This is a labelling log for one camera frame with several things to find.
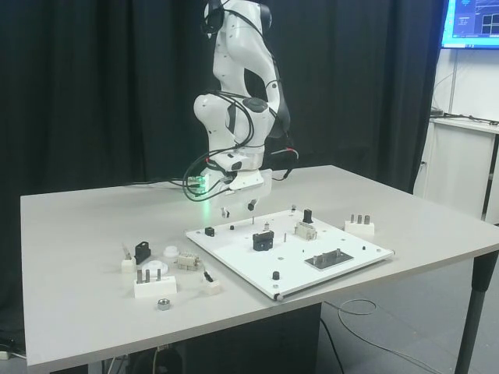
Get white square peg holder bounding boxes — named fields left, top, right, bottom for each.
left=133, top=274, right=179, bottom=299

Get white round peg holder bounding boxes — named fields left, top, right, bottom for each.
left=343, top=219, right=376, bottom=238

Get beige waterproof plug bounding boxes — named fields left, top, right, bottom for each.
left=176, top=252, right=203, bottom=270

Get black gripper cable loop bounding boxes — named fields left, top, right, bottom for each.
left=182, top=154, right=235, bottom=196

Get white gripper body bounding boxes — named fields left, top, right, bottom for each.
left=203, top=168, right=273, bottom=204

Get black curtains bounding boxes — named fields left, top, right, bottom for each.
left=0, top=0, right=444, bottom=189

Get white large gear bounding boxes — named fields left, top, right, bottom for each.
left=140, top=259, right=170, bottom=278

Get blue screen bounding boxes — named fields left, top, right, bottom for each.
left=441, top=0, right=499, bottom=50

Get black table leg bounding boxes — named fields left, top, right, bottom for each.
left=457, top=252, right=494, bottom=374

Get black D-SUB plug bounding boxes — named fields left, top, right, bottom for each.
left=133, top=242, right=152, bottom=263

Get black table cable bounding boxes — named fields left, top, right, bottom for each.
left=131, top=177, right=189, bottom=189

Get white cabinet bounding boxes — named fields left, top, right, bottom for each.
left=412, top=115, right=499, bottom=226

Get grey floor cable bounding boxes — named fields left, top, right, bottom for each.
left=336, top=298, right=462, bottom=368

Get black floor cable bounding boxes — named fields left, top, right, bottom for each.
left=319, top=318, right=354, bottom=374

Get white task board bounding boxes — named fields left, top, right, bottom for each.
left=185, top=208, right=395, bottom=302

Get black controller cabinet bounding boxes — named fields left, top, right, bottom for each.
left=101, top=302, right=324, bottom=374

